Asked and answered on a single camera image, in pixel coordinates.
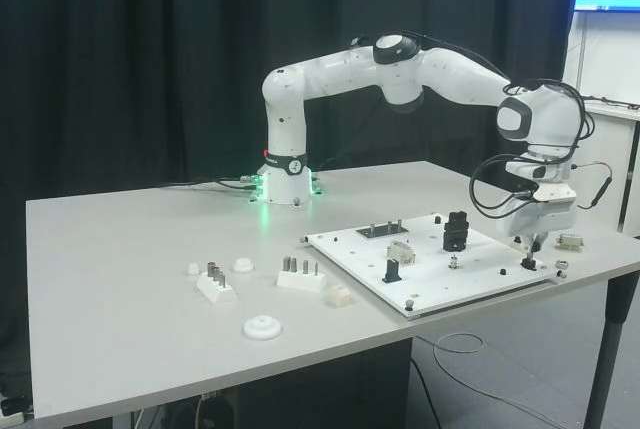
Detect white large gear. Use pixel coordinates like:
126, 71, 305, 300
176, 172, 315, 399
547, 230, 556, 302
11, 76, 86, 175
243, 314, 284, 341

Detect white square peg holder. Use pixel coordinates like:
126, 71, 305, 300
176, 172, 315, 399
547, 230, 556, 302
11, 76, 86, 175
276, 268, 327, 295

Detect black USB plug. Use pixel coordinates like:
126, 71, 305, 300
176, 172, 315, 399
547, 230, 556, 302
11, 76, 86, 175
383, 258, 404, 285

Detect black base cables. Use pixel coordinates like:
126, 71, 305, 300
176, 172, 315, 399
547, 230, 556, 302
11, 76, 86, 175
167, 175, 264, 196

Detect grey floor cable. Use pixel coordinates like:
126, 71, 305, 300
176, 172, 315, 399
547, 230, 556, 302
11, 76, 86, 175
431, 332, 640, 429

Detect white cabinet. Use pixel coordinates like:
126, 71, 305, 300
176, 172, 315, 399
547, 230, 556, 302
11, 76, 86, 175
559, 94, 640, 240

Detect small white plug holder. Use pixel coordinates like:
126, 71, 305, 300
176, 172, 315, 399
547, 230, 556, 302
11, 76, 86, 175
326, 284, 358, 310

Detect black D-SUB plug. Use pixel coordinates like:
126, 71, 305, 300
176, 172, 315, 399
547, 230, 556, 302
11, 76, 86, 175
441, 209, 472, 253

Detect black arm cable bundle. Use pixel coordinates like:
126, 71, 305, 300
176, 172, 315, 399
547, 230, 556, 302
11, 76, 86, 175
349, 34, 598, 222

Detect white round peg holder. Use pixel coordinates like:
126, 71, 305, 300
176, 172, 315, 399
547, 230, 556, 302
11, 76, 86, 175
195, 271, 239, 306

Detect white task board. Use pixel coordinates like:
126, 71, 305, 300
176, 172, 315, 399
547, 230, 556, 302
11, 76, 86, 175
299, 212, 572, 322

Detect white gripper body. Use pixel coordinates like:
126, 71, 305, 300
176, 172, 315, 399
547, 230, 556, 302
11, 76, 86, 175
496, 198, 577, 239

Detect thin black rod on wire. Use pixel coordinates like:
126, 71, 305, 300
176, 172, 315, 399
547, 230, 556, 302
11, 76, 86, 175
573, 161, 615, 209

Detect black curtain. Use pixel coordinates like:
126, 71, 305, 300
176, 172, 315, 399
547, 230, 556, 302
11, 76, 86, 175
0, 0, 577, 418

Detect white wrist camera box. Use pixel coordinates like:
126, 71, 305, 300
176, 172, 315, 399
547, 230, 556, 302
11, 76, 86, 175
503, 160, 550, 183

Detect dark table leg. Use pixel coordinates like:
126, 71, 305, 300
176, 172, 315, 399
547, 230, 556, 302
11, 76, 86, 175
588, 276, 636, 429

